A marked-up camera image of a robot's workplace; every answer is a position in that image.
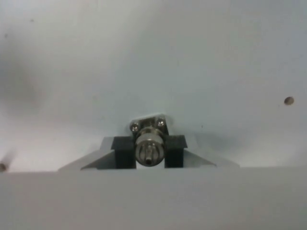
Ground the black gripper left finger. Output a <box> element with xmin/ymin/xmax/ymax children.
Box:
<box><xmin>57</xmin><ymin>135</ymin><xmax>137</xmax><ymax>171</ymax></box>

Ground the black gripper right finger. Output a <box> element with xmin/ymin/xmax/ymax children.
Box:
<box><xmin>164</xmin><ymin>135</ymin><xmax>240</xmax><ymax>169</ymax></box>

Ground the metal BNC plug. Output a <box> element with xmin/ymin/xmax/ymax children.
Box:
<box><xmin>134</xmin><ymin>128</ymin><xmax>166</xmax><ymax>167</ymax></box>

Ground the white task board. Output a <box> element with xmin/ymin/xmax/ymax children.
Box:
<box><xmin>0</xmin><ymin>0</ymin><xmax>307</xmax><ymax>173</ymax></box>

